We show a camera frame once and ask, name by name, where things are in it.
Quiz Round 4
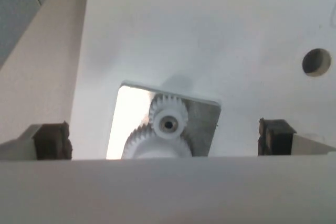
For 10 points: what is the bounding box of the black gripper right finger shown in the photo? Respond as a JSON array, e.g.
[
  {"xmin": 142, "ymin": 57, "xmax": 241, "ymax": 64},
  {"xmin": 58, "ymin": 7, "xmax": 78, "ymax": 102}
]
[{"xmin": 258, "ymin": 118, "xmax": 336, "ymax": 156}]

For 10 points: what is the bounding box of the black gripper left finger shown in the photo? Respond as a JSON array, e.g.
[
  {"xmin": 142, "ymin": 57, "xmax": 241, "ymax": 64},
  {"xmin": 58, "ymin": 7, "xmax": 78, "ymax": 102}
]
[{"xmin": 0, "ymin": 121, "xmax": 74, "ymax": 161}]

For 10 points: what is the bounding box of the white medium gear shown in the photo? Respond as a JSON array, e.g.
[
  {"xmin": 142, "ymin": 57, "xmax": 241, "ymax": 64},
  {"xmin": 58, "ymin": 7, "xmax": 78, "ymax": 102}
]
[{"xmin": 123, "ymin": 125, "xmax": 193, "ymax": 159}]

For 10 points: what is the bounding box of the white small gear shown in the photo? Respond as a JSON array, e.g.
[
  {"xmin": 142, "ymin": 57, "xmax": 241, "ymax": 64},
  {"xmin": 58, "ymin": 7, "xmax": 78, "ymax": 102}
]
[{"xmin": 150, "ymin": 94, "xmax": 188, "ymax": 141}]

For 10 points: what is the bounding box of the white task board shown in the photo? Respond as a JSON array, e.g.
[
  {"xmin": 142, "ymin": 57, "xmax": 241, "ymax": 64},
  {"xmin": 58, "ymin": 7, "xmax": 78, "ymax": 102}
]
[{"xmin": 69, "ymin": 0, "xmax": 336, "ymax": 160}]

